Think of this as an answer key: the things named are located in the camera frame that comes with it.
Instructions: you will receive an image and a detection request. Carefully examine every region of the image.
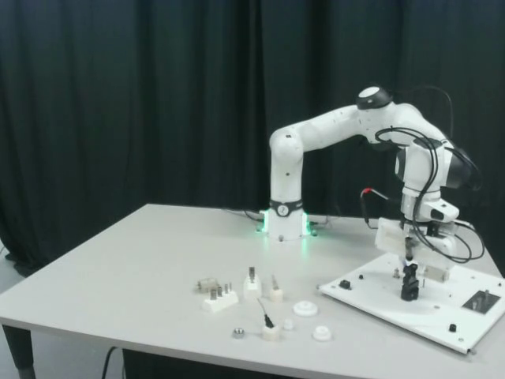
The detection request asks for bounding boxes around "black base cable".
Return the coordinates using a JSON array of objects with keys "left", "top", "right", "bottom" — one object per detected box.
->
[
  {"left": 226, "top": 206, "right": 270, "bottom": 223},
  {"left": 309, "top": 214, "right": 372, "bottom": 231}
]

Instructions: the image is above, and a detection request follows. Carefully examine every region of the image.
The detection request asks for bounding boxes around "thin black rod red tag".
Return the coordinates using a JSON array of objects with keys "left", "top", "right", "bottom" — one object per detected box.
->
[{"left": 359, "top": 187, "right": 404, "bottom": 230}]

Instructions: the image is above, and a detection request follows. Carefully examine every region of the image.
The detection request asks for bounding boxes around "black floor cable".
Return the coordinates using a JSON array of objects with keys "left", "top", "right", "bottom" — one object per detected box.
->
[{"left": 102, "top": 346, "right": 124, "bottom": 379}]

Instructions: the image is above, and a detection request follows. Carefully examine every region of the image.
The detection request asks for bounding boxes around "white task board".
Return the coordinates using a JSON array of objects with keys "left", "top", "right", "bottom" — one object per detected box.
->
[{"left": 316, "top": 248, "right": 505, "bottom": 351}]

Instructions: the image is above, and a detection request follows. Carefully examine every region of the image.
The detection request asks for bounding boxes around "black D-SUB plug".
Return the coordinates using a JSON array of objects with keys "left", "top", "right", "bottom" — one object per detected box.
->
[{"left": 400, "top": 264, "right": 420, "bottom": 292}]

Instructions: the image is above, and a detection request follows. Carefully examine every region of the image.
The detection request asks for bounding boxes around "black curtain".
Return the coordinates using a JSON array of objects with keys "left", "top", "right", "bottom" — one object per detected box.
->
[{"left": 0, "top": 0, "right": 505, "bottom": 278}]

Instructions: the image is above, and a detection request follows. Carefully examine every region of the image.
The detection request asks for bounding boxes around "white single peg holder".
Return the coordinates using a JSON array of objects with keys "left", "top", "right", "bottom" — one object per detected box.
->
[{"left": 242, "top": 275, "right": 263, "bottom": 300}]

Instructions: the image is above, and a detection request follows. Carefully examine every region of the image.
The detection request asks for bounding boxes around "white large gear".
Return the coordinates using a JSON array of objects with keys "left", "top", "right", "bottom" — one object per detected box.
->
[{"left": 292, "top": 300, "right": 317, "bottom": 318}]

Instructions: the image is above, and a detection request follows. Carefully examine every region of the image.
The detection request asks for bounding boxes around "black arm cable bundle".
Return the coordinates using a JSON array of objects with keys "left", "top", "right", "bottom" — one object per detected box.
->
[{"left": 374, "top": 126, "right": 487, "bottom": 265}]

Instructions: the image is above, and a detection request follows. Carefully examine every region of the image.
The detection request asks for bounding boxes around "black Ethernet plug with cable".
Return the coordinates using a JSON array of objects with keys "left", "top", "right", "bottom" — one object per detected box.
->
[{"left": 256, "top": 297, "right": 276, "bottom": 329}]

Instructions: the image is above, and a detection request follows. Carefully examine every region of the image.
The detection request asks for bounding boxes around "black elbow cable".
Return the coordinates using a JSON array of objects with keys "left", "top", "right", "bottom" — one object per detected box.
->
[{"left": 387, "top": 86, "right": 455, "bottom": 141}]

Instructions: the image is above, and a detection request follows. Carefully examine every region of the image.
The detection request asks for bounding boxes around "white three peg holder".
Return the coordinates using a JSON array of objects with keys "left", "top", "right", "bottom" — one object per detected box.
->
[{"left": 201, "top": 291, "right": 241, "bottom": 314}]

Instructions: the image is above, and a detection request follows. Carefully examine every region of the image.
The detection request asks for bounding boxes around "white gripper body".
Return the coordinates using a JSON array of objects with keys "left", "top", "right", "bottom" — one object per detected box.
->
[{"left": 373, "top": 217, "right": 456, "bottom": 262}]

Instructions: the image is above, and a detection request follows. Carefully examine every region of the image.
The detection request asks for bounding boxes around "black table leg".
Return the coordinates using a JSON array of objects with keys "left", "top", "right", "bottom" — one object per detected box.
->
[{"left": 1, "top": 324, "right": 34, "bottom": 379}]

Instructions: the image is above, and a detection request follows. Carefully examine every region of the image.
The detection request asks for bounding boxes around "grey waterproof plug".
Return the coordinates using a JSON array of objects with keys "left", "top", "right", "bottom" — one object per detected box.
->
[{"left": 196, "top": 277, "right": 223, "bottom": 295}]

